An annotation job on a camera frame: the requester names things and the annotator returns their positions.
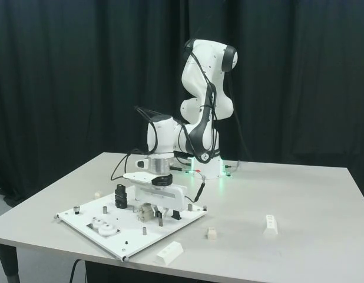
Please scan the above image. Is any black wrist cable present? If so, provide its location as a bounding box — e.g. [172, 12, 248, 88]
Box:
[134, 105, 201, 162]

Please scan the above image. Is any white square peg holder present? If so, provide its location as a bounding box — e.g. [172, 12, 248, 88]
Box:
[262, 214, 279, 236]

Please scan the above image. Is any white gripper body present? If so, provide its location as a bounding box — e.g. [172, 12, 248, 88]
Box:
[133, 183, 188, 212]

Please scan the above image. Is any dark table leg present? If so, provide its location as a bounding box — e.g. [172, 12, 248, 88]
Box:
[0, 242, 17, 283]

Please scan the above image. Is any beige waterproof plug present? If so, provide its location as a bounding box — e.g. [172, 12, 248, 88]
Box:
[136, 203, 155, 222]

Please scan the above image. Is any black curtain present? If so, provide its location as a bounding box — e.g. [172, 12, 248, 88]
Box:
[0, 0, 364, 205]

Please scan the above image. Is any flat white mounting plate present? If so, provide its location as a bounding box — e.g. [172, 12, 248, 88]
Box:
[123, 172, 155, 185]

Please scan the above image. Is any white large gear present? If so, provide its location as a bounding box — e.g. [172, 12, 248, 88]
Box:
[98, 224, 118, 238]

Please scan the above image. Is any black cable under table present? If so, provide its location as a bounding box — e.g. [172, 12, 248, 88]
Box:
[70, 258, 83, 283]

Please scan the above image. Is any black camera cable loop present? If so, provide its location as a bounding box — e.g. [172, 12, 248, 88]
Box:
[110, 151, 142, 181]

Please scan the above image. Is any white task board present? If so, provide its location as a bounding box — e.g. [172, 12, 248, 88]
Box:
[54, 182, 209, 263]

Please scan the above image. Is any black cabinet under table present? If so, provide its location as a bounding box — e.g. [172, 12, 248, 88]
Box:
[84, 259, 161, 283]

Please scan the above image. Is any black D-SUB plug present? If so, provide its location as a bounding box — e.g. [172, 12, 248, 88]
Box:
[113, 183, 129, 209]

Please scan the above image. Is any white round peg holder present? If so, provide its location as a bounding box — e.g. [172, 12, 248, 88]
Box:
[153, 241, 183, 265]

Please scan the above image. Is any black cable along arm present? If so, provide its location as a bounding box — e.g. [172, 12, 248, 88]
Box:
[183, 40, 221, 162]

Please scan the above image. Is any thin black rod on wire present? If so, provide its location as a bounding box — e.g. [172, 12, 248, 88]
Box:
[194, 169, 207, 203]

